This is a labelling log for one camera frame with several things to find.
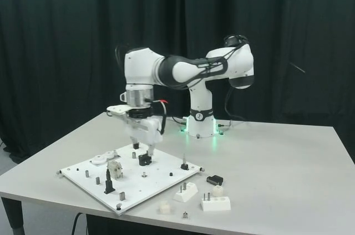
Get white task board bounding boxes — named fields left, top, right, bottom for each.
left=57, top=144, right=206, bottom=214

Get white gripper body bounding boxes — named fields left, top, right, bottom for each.
left=123, top=116, right=164, bottom=145

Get black curtain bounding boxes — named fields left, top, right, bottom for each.
left=0, top=0, right=355, bottom=162

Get grey waterproof plug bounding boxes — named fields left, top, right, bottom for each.
left=180, top=152, right=190, bottom=171

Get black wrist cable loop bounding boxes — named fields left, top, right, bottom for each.
left=114, top=43, right=127, bottom=63

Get black USB plug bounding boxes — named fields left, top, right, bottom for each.
left=103, top=166, right=115, bottom=195

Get black D-SUB plug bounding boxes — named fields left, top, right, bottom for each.
left=206, top=174, right=226, bottom=187

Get black cables along arm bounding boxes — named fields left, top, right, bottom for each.
left=194, top=34, right=246, bottom=76

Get black table leg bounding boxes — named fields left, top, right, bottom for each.
left=1, top=197, right=25, bottom=235

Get flat white mount plate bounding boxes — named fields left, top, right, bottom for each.
left=106, top=104, right=130, bottom=117

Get grey cable with connector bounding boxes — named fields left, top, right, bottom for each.
left=216, top=119, right=234, bottom=130

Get white peg holder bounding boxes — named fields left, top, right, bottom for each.
left=173, top=182, right=199, bottom=203
left=200, top=195, right=232, bottom=212

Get black cable behind arm foot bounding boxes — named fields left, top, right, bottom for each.
left=169, top=115, right=190, bottom=125

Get small white cube holder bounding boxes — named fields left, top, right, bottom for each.
left=211, top=185, right=225, bottom=198
left=158, top=202, right=173, bottom=215

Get black Ethernet plug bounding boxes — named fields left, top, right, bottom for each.
left=138, top=154, right=153, bottom=167

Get black cable under table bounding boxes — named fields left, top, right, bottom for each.
left=72, top=212, right=87, bottom=235

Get black elbow cable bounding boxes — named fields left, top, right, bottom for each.
left=224, top=79, right=249, bottom=123

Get silver sensor ring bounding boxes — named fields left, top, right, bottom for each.
left=125, top=86, right=154, bottom=108

